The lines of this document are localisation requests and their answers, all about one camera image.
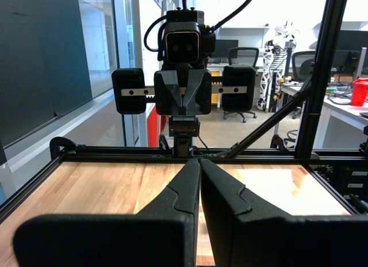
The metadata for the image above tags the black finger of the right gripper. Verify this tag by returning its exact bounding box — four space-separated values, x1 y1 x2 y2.
183 68 213 116
154 68 185 116

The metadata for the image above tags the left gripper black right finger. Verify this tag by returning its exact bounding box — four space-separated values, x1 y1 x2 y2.
200 158 368 267

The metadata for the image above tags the right arm's black gripper body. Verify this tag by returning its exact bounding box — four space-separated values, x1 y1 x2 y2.
111 64 256 116

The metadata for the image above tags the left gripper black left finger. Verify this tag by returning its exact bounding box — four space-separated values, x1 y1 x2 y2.
13 158 201 267

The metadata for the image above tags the red and white cabinet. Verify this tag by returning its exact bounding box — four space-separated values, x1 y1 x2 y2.
146 102 167 148

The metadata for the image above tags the small black monitor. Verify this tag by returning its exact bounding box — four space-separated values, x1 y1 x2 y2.
214 39 239 64

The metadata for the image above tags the black office chair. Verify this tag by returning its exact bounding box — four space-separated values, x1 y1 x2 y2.
223 47 260 124

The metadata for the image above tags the white lattice robot figure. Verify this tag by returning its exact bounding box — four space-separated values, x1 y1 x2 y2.
256 21 297 111

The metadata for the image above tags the black box with white labels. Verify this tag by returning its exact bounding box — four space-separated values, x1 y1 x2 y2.
313 163 368 216

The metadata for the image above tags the grey mesh office chair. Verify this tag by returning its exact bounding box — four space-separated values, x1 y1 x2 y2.
292 50 317 120

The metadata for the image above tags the white office desk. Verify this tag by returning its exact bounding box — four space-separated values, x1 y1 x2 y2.
283 84 368 150

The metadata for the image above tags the red plastic cup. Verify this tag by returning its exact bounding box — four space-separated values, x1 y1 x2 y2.
350 77 368 106

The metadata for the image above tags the large black monitor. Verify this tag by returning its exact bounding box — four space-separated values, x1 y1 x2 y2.
330 29 368 78

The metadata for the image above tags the black looped right arm cable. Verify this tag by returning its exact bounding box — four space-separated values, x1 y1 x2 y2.
143 16 168 52

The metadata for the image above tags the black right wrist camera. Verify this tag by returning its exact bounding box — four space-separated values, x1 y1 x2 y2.
164 21 202 64

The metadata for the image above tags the black frame C-clamp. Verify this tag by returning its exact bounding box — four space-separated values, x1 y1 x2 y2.
271 133 289 151
49 136 78 155

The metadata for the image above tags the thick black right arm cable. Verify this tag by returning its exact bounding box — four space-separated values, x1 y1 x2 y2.
213 0 259 30

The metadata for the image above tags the black aluminium table frame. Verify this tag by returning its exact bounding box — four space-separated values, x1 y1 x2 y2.
0 0 368 224

